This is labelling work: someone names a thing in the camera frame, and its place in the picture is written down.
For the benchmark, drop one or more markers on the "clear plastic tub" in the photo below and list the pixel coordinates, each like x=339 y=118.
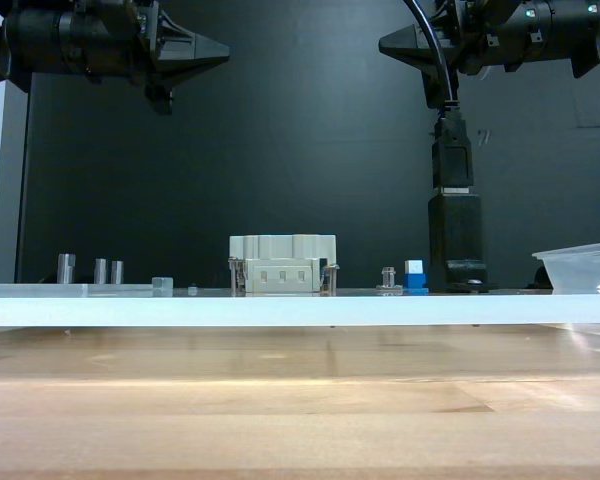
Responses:
x=580 y=270

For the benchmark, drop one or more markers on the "beige connector housing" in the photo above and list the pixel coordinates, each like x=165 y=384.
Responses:
x=280 y=250

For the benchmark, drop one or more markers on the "small metal block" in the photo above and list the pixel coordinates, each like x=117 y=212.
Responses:
x=162 y=287

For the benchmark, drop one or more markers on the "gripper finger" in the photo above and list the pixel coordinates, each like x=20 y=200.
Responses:
x=400 y=47
x=200 y=50

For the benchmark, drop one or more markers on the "small metal clamp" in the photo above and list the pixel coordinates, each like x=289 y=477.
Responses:
x=389 y=278

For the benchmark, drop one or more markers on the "blue connector with white cube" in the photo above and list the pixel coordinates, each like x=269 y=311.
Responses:
x=414 y=275

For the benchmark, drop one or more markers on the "notched metal peg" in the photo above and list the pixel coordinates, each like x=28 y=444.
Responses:
x=66 y=270

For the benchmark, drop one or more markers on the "grey metal plate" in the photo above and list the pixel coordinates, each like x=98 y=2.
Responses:
x=40 y=291

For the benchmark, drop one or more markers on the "white board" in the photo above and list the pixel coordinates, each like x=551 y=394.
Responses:
x=300 y=312

